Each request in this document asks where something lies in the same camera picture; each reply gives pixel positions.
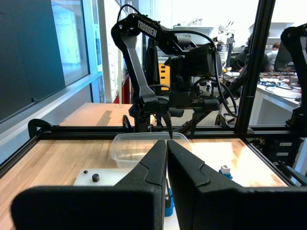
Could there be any white desk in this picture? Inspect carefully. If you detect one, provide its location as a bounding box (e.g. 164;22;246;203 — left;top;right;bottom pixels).
255;80;303;126

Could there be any yellow drawer cabinet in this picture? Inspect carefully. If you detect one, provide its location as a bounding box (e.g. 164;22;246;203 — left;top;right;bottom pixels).
159;63;171;91

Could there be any clear plastic container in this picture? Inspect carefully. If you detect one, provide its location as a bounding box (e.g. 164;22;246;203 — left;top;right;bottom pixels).
111;132;192;169

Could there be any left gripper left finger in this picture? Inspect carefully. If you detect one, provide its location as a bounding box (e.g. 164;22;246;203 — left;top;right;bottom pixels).
11;139;168;230

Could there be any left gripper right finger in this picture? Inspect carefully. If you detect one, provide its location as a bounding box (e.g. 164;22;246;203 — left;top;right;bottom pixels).
167;140;307;230

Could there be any large blue socket block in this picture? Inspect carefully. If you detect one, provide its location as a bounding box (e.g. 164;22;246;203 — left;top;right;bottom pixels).
164;186;174;218

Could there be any small blue socket block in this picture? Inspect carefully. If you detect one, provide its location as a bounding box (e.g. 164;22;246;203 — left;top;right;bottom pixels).
218;164;233;180

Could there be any person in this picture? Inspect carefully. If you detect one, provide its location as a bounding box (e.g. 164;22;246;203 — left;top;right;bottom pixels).
265;42;282;70

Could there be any black frame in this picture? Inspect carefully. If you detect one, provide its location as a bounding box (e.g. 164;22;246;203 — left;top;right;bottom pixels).
0;0;307;187

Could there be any window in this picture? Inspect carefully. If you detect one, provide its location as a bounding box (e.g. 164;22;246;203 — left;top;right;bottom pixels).
51;0;91;86

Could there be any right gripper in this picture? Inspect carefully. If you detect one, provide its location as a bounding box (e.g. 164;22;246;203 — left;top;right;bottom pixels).
143;90;221;140

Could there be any white task board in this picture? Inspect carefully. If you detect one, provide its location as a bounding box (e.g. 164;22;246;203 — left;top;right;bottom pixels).
73;167;240;230

